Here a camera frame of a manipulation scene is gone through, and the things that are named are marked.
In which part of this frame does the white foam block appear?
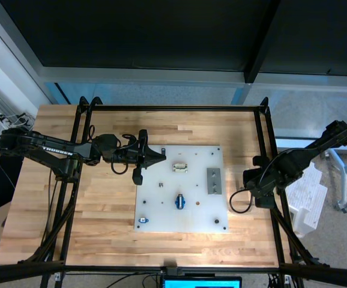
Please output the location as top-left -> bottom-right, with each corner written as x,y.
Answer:
285,167 -> 328,239

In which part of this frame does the small black table camera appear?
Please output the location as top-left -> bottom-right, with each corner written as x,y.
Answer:
164,263 -> 184,277

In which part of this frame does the grey metal plate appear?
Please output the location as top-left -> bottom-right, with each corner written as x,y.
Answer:
206,167 -> 223,196

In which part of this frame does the clear plastic tub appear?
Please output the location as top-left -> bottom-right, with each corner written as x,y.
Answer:
226,164 -> 257,215

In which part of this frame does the black metal frame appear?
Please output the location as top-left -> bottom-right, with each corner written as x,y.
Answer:
0,95 -> 347,288

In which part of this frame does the grey metal stool frame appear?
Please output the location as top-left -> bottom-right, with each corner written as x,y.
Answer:
326,148 -> 347,214

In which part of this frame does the blue round clamp holder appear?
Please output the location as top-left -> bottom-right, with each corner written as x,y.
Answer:
173,193 -> 187,211

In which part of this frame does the black wall post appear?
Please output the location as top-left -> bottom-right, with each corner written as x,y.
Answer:
244,0 -> 282,84

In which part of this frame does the blue laptop screen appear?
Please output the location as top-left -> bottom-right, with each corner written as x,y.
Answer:
160,275 -> 243,288

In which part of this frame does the cable bundle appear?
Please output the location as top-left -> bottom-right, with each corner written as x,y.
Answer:
0,112 -> 35,127

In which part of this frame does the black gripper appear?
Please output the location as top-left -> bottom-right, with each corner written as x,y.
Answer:
252,155 -> 275,209
113,129 -> 166,186

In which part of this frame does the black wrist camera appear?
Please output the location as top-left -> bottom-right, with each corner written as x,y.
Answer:
242,169 -> 258,189

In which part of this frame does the white task board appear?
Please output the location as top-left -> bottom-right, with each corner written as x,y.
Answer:
134,145 -> 230,233

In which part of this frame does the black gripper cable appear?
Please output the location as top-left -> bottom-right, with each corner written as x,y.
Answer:
110,154 -> 129,175
229,188 -> 254,214

